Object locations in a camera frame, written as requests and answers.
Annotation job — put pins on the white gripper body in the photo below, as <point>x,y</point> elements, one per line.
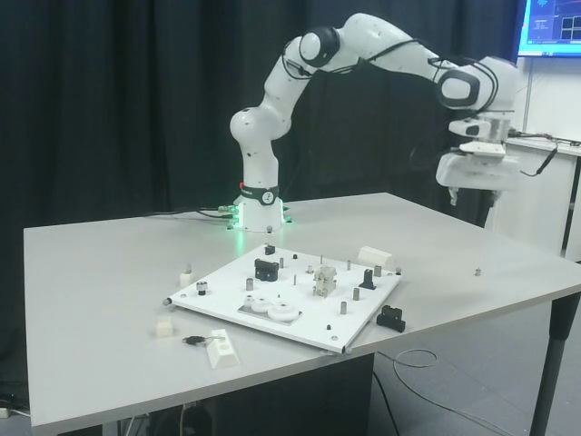
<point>472,175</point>

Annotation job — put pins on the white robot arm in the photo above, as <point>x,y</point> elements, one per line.
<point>272,104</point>

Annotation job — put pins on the white cabinet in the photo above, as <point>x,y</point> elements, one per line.
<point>540,209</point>

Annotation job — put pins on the long white holder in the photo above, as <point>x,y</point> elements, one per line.
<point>374,256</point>

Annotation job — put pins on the black D-SUB plug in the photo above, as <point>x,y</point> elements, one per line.
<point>390,318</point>

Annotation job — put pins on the blue screen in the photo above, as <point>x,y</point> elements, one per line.
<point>554,27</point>

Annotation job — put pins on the dark table leg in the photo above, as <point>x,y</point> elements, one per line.
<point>556,354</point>

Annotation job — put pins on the white task board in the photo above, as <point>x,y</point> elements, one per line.
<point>308,318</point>

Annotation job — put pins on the white large gear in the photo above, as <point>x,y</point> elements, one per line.
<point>283,312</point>

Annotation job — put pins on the white medium gear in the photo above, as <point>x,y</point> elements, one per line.
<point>260,306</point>

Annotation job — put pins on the white small gear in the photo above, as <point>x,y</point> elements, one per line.
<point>248,303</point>

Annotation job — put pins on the black waterproof plug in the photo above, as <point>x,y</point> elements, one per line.
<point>201,288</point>

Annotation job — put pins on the white wedge holder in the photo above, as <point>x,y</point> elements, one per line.
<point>223,354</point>

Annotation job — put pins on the small white peg holder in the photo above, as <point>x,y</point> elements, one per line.
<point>186,279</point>

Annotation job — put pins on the black USB plug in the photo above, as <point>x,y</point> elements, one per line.
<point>193,339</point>

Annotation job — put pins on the white cube holder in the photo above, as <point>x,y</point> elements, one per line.
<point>164,328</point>

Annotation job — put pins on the black curtain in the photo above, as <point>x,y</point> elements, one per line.
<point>113,91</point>

